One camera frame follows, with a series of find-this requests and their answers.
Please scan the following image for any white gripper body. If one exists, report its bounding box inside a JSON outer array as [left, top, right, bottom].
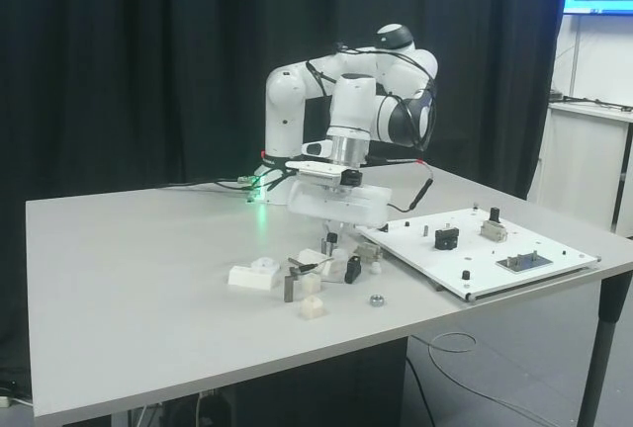
[[287, 180, 395, 229]]

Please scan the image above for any white peg holder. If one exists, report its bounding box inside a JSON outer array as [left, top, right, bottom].
[[296, 247, 334, 276]]

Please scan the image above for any grey D-SUB plug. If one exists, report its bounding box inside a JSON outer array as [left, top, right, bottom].
[[354, 243, 385, 266]]

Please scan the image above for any flat white mounting plate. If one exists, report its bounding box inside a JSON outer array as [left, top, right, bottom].
[[284, 159, 348, 187]]

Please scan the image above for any white large gear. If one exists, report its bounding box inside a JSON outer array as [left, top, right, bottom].
[[247, 256, 280, 276]]

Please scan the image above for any wide white holder block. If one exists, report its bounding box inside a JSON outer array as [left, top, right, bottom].
[[226, 259, 284, 292]]

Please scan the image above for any black box under table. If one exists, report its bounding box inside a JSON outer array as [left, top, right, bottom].
[[125, 336, 412, 427]]

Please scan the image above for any white task board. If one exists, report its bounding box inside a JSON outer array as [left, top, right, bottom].
[[354, 204, 602, 304]]

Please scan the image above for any white cabinet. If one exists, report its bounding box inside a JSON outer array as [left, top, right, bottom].
[[525, 100, 633, 239]]

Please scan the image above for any black curtain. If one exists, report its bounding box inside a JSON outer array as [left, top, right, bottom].
[[0, 0, 571, 401]]

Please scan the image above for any black table leg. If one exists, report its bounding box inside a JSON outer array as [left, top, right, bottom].
[[577, 267, 622, 427]]

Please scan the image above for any black plug with thin cable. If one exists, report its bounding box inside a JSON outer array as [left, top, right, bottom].
[[287, 254, 347, 284]]

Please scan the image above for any silver flange ring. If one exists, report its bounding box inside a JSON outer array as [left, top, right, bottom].
[[329, 133, 370, 168]]

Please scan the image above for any small white camera box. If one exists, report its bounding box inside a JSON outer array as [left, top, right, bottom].
[[300, 138, 334, 158]]

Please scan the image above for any thin black rod on wire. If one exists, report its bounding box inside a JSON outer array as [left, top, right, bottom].
[[385, 158, 437, 214]]

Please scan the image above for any black cable on table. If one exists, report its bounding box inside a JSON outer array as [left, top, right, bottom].
[[161, 175, 264, 197]]

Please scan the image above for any grey floor cable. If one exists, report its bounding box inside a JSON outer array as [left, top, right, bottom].
[[426, 331, 586, 427]]

